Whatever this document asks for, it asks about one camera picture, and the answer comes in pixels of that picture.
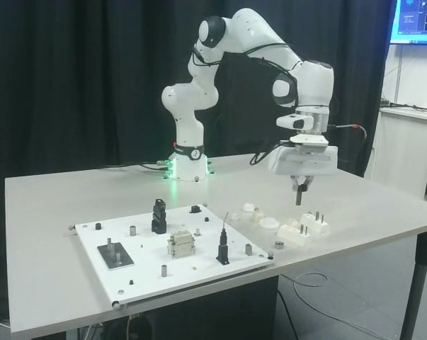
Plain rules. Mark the black computer case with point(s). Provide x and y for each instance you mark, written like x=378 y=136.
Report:
x=216 y=311

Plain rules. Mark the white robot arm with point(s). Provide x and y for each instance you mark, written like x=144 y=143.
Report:
x=259 y=39

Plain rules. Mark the white medium gear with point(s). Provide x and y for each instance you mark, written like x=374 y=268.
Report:
x=247 y=207

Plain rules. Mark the black D-SUB plug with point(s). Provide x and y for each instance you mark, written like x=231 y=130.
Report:
x=159 y=221

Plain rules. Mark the metal hex bolt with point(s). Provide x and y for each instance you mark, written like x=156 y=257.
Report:
x=278 y=244

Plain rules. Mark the thick metal round peg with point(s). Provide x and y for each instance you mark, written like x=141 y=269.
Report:
x=132 y=231
x=163 y=272

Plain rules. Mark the short metal square peg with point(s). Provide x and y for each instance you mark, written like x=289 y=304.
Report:
x=249 y=250

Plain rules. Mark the black curtain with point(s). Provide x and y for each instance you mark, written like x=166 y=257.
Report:
x=57 y=71

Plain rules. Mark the white task board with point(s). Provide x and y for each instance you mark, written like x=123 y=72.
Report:
x=89 y=241

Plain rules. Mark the white large gear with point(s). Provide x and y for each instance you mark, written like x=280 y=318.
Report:
x=268 y=223

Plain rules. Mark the cream hollow plug holder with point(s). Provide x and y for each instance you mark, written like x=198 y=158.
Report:
x=259 y=214
x=292 y=223

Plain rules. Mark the white round peg holder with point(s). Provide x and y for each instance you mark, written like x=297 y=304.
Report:
x=292 y=237

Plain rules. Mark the blue screen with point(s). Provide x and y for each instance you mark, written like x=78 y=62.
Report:
x=418 y=21

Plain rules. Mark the white cabinet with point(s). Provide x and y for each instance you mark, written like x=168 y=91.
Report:
x=404 y=159

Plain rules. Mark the beige rectangular connector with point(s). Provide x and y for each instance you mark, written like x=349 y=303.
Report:
x=177 y=243

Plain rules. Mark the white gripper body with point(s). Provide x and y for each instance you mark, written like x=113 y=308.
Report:
x=305 y=164

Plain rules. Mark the black table leg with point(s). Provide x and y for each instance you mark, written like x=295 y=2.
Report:
x=416 y=283

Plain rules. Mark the white square peg holder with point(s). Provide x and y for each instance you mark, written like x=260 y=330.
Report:
x=317 y=226

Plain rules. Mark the large metal square peg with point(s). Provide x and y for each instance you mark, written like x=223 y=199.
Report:
x=298 y=198

